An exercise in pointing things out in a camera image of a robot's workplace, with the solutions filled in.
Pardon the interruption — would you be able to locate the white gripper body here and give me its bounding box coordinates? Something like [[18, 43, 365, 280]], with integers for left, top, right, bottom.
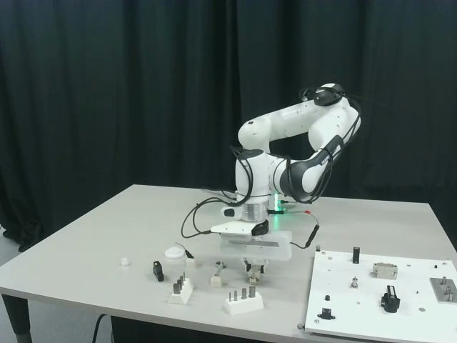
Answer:
[[218, 230, 293, 262]]

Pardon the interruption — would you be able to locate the flat white mounting plate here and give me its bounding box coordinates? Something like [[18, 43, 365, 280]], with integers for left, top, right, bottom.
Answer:
[[210, 220, 269, 238]]

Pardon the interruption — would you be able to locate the white round peg holder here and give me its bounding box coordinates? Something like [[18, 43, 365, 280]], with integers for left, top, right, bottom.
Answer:
[[224, 294, 265, 317]]

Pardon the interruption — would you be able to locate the white large gear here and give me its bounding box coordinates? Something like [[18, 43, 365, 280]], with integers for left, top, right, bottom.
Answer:
[[164, 246, 187, 267]]

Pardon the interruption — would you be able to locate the white square peg holder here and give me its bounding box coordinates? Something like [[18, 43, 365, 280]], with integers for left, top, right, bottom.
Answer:
[[166, 283, 196, 306]]

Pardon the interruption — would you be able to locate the white task board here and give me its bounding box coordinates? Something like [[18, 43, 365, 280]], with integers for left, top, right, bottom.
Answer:
[[303, 249, 457, 336]]

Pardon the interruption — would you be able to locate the black curtain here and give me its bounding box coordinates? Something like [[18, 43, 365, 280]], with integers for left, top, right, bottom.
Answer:
[[0, 0, 457, 253]]

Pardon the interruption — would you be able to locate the black table leg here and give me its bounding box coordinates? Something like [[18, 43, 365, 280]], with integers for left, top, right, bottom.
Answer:
[[1, 293, 32, 343]]

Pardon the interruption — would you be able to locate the thin black rod on wire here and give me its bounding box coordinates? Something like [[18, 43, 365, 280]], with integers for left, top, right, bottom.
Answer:
[[288, 209, 321, 251]]

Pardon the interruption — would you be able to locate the black base cable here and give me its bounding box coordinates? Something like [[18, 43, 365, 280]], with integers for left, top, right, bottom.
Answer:
[[201, 187, 238, 201]]

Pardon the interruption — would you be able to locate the black camera cable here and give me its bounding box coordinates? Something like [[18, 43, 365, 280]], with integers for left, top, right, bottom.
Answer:
[[181, 197, 238, 239]]

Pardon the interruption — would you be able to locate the black floor cable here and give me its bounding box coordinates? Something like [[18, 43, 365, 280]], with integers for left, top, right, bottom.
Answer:
[[93, 313, 113, 343]]

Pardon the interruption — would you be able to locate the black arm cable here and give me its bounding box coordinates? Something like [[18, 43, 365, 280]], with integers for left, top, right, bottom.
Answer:
[[228, 85, 363, 207]]

